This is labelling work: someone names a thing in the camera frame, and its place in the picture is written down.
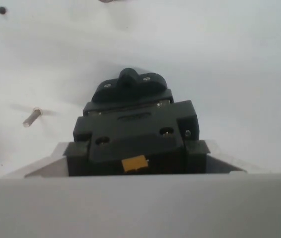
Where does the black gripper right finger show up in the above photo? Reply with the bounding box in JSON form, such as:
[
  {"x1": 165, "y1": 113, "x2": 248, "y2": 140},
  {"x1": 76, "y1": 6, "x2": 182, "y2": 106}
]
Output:
[{"x1": 184, "y1": 140, "x2": 248, "y2": 176}]

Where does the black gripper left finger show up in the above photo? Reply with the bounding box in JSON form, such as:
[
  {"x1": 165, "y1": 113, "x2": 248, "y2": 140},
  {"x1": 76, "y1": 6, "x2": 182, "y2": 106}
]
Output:
[{"x1": 1, "y1": 142, "x2": 91, "y2": 179}]

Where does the black D-SUB plug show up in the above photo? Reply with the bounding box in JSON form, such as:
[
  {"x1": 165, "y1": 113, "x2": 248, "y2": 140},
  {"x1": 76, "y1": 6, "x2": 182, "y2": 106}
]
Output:
[{"x1": 72, "y1": 67, "x2": 200, "y2": 176}]

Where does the metal round peg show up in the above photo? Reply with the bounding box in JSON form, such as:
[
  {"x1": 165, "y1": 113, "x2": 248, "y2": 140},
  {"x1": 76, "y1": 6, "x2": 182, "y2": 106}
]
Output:
[{"x1": 22, "y1": 107, "x2": 43, "y2": 128}]

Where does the white task board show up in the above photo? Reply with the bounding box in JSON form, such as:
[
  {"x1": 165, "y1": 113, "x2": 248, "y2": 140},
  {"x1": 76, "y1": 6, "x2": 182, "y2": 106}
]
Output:
[{"x1": 0, "y1": 0, "x2": 281, "y2": 178}]

